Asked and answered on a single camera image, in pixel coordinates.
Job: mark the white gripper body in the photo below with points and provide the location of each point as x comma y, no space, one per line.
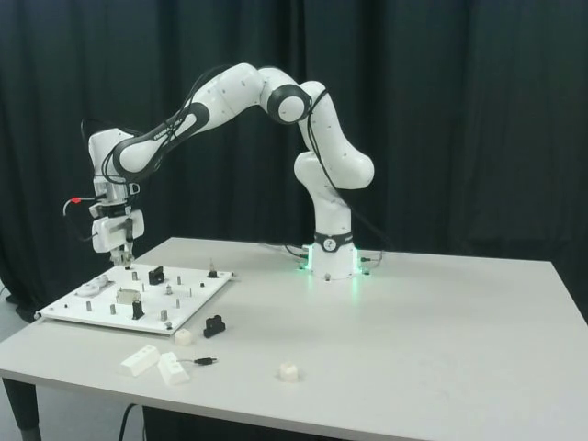
109,232

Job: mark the black waterproof plug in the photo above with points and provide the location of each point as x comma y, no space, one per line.
126,265

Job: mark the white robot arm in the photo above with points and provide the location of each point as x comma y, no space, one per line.
239,87

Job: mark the white medium gear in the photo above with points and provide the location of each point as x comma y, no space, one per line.
102,281

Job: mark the black block plug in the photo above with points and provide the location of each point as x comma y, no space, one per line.
156,275

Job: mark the white large gear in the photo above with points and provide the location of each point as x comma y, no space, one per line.
87,291

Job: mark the white task board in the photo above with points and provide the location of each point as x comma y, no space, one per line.
151,303

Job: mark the metal BNC plug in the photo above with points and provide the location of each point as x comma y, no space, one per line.
169,290

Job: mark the black upright plug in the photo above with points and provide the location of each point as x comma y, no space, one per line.
138,310

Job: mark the metal bolt in black base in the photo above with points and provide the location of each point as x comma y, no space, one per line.
212,271

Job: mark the small white cube holder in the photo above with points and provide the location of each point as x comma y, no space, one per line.
185,337
288,372

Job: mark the white holder with holes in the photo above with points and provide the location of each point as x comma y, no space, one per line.
173,368
139,360

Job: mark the black D-SUB plug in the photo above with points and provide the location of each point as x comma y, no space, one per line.
214,326

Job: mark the black table leg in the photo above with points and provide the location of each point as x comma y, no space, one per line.
20,409

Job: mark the black curtains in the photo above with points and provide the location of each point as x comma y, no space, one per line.
436,115

